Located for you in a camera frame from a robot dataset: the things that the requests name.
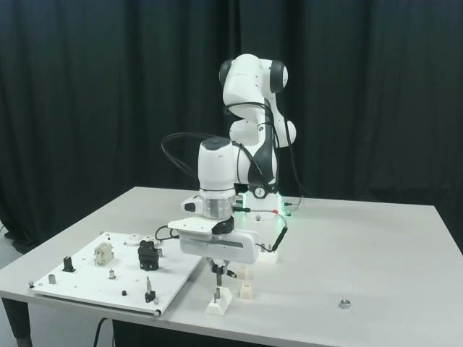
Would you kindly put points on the metal nut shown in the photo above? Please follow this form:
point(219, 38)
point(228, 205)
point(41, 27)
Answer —
point(344, 304)

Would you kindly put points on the thin metal square peg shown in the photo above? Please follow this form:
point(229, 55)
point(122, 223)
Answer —
point(215, 297)

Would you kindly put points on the white large gear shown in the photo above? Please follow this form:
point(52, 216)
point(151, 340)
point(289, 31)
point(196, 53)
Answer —
point(133, 239)

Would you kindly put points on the pale waterproof plug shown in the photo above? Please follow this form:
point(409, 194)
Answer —
point(103, 256)

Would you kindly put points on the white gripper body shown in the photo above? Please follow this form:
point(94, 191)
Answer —
point(231, 249)

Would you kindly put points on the black box under table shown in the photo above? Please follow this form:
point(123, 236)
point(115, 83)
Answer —
point(162, 336)

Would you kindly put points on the black Ethernet plug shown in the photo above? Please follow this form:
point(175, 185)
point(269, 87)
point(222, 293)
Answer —
point(233, 274)

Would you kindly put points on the white round peg holder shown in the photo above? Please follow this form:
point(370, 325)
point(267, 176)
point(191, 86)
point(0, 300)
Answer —
point(269, 257)

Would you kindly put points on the black D-SUB plug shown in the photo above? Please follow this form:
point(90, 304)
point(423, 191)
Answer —
point(147, 257)

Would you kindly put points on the black curtains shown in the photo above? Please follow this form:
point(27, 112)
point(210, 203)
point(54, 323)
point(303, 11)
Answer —
point(72, 108)

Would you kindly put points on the white task board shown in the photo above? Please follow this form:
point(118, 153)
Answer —
point(94, 285)

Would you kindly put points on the large metal square peg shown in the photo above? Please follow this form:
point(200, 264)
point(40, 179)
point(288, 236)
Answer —
point(53, 279)

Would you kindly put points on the small white block holder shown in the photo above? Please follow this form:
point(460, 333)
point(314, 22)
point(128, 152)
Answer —
point(243, 273)

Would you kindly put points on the white square peg holder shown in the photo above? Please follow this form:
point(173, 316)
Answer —
point(218, 306)

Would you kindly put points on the thin black rod red tag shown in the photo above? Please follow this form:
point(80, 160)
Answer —
point(280, 236)

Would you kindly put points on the black table leg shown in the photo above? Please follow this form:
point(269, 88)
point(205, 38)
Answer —
point(14, 321)

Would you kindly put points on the white medium gear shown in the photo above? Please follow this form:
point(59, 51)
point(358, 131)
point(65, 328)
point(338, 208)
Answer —
point(147, 240)

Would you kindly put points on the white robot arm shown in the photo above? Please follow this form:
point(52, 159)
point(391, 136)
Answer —
point(217, 170)

